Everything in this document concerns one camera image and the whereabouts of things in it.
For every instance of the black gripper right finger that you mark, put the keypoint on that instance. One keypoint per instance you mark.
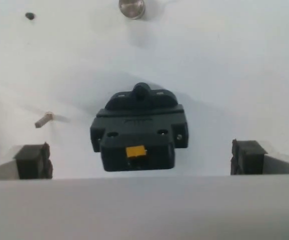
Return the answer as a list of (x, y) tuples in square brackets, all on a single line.
[(249, 160)]

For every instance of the white task board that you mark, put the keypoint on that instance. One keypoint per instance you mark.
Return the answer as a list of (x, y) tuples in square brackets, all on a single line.
[(209, 62)]

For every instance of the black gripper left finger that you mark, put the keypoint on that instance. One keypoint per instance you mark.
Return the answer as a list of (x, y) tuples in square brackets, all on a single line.
[(32, 162)]

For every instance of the metal round peg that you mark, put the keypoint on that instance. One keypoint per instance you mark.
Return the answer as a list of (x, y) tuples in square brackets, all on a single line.
[(131, 7)]

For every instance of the black D-SUB plug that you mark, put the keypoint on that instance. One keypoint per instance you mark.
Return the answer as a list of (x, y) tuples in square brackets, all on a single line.
[(139, 130)]

